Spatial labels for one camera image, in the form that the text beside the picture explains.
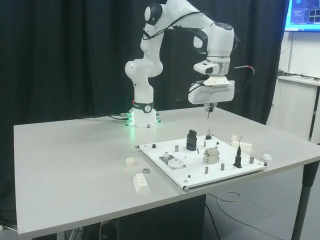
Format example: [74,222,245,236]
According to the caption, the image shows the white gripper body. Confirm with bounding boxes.
[187,79,236,105]

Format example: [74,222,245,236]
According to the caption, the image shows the long white peg holder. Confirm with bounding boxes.
[131,173,151,195]

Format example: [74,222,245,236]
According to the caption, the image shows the black D-SUB plug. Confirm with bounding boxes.
[185,129,199,152]

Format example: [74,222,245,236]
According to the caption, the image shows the white large gear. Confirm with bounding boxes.
[167,158,183,170]

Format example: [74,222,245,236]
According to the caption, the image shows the white task board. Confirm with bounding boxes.
[136,132,266,193]

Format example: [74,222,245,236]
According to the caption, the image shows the small white cube holder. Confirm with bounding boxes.
[124,156,137,169]

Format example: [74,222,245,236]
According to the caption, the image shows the blue screen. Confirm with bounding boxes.
[284,0,320,33]

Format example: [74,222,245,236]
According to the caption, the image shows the black table leg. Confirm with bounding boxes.
[292,164,315,240]

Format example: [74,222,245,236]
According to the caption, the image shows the black curtain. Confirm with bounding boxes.
[0,0,292,226]

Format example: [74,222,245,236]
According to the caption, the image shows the black plug with grey cable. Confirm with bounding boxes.
[235,136,243,160]

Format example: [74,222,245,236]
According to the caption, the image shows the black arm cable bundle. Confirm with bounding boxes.
[142,11,243,101]

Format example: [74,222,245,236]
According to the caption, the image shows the grey floor cable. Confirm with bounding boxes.
[216,191,296,240]

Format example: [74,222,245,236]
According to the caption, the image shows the black base cable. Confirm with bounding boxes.
[83,113,132,122]

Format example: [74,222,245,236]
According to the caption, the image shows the black floor cable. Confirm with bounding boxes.
[204,203,217,240]

